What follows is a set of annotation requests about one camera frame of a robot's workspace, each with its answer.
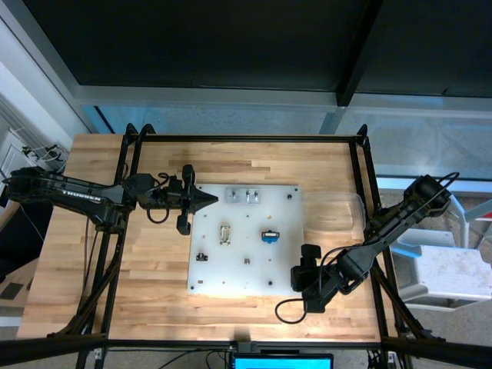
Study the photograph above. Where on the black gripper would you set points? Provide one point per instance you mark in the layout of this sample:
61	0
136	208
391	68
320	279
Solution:
187	223
314	276

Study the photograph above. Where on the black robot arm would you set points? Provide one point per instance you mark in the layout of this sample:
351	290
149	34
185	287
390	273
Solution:
384	238
77	192

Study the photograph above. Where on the beige multi-pin connector housing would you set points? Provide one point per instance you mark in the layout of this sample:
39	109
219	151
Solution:
225	235

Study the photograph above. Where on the black socket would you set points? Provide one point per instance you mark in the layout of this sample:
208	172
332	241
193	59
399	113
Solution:
201	257

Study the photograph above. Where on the clear plastic tub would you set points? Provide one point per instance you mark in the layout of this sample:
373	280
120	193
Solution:
330	211

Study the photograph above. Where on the white mounting board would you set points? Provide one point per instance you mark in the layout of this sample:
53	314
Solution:
230	276

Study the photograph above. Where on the blue-edged screen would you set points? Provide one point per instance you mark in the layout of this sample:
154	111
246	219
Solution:
280	363

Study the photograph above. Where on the white step stool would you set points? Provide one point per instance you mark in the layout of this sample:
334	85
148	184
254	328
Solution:
449	269

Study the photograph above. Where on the brown cardboard box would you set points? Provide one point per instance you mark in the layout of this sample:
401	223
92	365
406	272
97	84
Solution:
30	276

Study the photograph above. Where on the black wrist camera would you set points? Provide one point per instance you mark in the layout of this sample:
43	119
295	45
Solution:
175	196
299	278

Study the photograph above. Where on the blue black d-sub connector mount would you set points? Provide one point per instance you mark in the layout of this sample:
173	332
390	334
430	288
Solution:
270	238

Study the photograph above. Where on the black metal frame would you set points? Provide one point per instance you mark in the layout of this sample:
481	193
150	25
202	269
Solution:
173	343

